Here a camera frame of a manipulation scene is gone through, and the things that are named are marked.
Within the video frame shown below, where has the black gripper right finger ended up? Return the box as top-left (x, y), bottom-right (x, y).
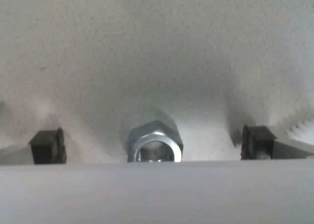
top-left (240, 124), bottom-right (314, 161)

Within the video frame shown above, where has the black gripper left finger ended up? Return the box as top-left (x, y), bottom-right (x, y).
top-left (0, 127), bottom-right (68, 166)

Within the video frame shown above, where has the metal bolt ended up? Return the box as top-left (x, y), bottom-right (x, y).
top-left (126, 119), bottom-right (184, 163)

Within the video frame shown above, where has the white large gear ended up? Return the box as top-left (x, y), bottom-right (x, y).
top-left (285, 118), bottom-right (314, 146)

